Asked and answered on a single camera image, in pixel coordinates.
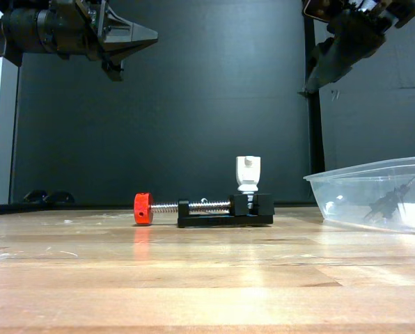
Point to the white power receptacle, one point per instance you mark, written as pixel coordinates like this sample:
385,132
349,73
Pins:
248,174

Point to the black rounded foot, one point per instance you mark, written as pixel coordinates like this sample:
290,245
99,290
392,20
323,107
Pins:
35,196
59,197

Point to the black frame rail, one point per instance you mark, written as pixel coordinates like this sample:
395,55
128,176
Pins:
96,206

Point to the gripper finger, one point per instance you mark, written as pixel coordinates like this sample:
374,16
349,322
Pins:
124,35
113,71
340,52

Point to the black frame post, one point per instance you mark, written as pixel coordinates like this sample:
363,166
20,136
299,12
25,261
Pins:
317,132

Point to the clear plastic tub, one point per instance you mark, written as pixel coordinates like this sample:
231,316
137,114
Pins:
367,222

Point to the black clamp with red knob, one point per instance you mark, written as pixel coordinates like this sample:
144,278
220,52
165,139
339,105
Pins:
225,221

